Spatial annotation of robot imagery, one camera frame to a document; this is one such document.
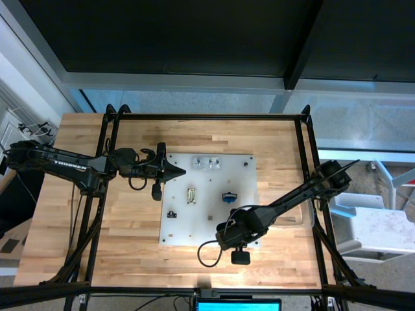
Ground cardboard box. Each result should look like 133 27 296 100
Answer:
0 218 33 260

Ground grey connector housing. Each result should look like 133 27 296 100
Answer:
185 187 199 206

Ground blue laptop screen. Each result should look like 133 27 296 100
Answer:
193 297 283 311

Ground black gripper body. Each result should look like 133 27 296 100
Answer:
139 142 169 202
216 222 261 266

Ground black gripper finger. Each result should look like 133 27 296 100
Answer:
166 155 187 172
166 171 187 187

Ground grey metal chair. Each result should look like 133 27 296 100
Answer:
366 158 415 208

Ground grey metal partition frame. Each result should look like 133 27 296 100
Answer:
0 0 415 114

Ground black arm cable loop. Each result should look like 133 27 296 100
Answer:
128 173 148 191
198 240 225 268

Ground cable bundle on white cabinet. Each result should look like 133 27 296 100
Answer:
18 120 56 137

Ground black metal frame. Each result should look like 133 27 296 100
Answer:
0 103 415 311

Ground white board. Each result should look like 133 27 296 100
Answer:
158 152 262 249

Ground small black table camera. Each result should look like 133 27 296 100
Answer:
196 280 218 299

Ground black bulky object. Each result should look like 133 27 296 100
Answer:
0 168 46 237

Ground black vertical post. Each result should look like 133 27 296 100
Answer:
284 0 325 91

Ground white plastic stool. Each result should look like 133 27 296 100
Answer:
330 191 415 264

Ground clear plastic tub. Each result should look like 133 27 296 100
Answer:
258 190 316 230

